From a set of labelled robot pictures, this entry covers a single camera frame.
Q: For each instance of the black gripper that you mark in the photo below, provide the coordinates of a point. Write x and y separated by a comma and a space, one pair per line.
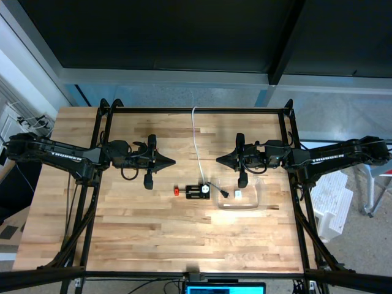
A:
150, 159
241, 159

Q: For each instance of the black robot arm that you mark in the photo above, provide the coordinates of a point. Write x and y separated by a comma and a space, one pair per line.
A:
330, 157
61, 154

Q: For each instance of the white power receptacle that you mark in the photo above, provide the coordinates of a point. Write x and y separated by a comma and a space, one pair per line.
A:
205, 189

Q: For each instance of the white foam block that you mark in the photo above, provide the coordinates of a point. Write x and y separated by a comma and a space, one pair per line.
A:
238, 194

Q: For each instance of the clear plastic tub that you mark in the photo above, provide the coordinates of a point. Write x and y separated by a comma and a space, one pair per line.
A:
258, 190

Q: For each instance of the black vise with red knob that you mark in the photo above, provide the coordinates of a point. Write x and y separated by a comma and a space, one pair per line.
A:
193, 191

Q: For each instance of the white plastic step stool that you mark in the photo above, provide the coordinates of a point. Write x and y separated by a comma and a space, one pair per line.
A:
330, 202

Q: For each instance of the laptop screen with blue edge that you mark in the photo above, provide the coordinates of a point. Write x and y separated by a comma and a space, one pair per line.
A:
223, 289

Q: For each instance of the grey metal stand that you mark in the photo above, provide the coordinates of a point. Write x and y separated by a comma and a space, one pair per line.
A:
369, 196

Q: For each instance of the brown cardboard box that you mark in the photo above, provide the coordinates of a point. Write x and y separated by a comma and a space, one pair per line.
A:
12, 232

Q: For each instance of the black aluminium table frame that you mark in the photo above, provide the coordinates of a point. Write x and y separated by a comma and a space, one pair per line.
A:
245, 110

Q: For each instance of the black curved frame bracket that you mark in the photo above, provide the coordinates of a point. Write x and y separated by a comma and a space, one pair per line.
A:
289, 104

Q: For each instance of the small black table-level camera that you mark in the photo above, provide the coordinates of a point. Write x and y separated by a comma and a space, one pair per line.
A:
194, 276

